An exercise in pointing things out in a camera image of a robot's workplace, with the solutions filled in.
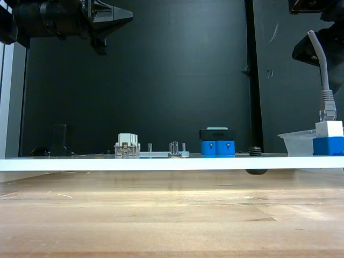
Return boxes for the rj45 connector with gray cable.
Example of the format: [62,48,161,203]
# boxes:
[307,30,338,122]

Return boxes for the gray connector housing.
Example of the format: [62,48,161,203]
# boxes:
[114,133,141,159]

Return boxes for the blue socket holder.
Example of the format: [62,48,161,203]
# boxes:
[312,136,344,156]

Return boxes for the clear plastic tub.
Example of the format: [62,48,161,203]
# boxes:
[277,128,344,156]

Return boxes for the gray side panel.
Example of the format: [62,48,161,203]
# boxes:
[0,42,27,159]

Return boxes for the black module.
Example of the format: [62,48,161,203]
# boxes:
[199,126,237,142]

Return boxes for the metal clamp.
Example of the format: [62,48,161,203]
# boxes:
[168,141,180,158]

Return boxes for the black rubber foot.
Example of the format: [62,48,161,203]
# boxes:
[245,168,268,176]

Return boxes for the blue two-lobed holder block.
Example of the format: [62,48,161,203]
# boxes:
[200,139,235,157]

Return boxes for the white board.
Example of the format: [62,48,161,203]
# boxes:
[0,153,344,172]

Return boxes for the black bracket post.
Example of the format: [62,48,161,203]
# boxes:
[52,124,68,156]

